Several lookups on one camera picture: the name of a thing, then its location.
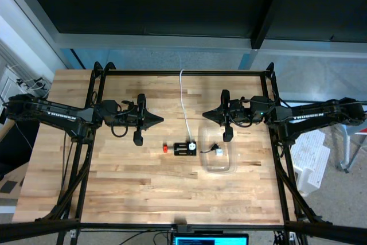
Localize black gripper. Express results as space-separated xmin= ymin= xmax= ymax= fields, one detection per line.
xmin=125 ymin=93 xmax=165 ymax=146
xmin=202 ymin=90 xmax=251 ymax=143

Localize white power plug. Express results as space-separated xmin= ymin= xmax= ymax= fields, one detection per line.
xmin=200 ymin=142 xmax=224 ymax=157

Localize clear plastic container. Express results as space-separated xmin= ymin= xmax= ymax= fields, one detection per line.
xmin=197 ymin=126 xmax=237 ymax=176

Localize black vise with red knob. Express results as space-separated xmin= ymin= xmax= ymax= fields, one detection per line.
xmin=162 ymin=142 xmax=199 ymax=157

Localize white plastic step stool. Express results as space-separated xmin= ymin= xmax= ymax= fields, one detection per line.
xmin=288 ymin=129 xmax=333 ymax=197

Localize laptop with blue screen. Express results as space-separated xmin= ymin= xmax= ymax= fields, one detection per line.
xmin=170 ymin=233 xmax=249 ymax=245

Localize grey metal stand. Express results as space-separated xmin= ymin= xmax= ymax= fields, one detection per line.
xmin=329 ymin=123 xmax=367 ymax=174

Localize flat brown cardboard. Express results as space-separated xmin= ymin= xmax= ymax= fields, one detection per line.
xmin=0 ymin=162 xmax=31 ymax=200

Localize white receptacle with white cord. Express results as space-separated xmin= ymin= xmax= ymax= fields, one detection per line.
xmin=178 ymin=68 xmax=198 ymax=150

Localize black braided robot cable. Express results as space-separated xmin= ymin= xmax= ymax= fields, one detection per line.
xmin=110 ymin=120 xmax=129 ymax=138

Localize small black fixed camera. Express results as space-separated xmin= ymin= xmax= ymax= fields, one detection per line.
xmin=171 ymin=222 xmax=191 ymax=233

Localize black vertical post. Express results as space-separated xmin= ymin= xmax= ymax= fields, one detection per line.
xmin=250 ymin=0 xmax=288 ymax=50

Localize black metal frame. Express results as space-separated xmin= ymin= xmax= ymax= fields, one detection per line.
xmin=0 ymin=61 xmax=367 ymax=245

